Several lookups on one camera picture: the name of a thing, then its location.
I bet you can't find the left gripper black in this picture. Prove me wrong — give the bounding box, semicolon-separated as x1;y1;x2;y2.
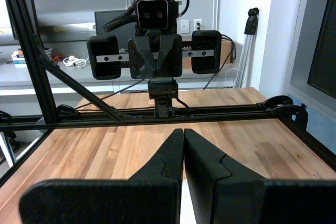
86;29;223;81

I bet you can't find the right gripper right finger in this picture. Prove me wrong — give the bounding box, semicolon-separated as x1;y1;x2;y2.
184;129;336;224

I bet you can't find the coiled white cable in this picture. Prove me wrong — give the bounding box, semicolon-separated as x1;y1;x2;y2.
62;55;89;69

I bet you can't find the black aluminium frame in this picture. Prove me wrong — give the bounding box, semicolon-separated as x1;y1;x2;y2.
0;0;336;190

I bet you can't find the brown wooden box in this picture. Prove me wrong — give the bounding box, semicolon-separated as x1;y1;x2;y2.
181;39;234;70

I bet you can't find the black computer monitor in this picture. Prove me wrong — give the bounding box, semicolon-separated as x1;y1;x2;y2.
94;10;137;49

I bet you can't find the silver tripod with black head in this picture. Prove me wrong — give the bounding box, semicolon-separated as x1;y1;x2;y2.
234;7;260;88

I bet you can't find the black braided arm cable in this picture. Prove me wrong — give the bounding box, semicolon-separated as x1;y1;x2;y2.
103;8;138;34

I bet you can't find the grey desk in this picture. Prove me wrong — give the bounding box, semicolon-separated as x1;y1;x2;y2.
0;41;244;96

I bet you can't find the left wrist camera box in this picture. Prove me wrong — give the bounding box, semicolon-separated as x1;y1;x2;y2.
136;0;169;30

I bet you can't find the stack of books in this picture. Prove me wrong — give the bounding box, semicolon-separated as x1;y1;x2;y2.
11;48;27;65

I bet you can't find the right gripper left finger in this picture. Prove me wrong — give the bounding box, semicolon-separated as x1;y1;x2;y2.
19;128;184;224

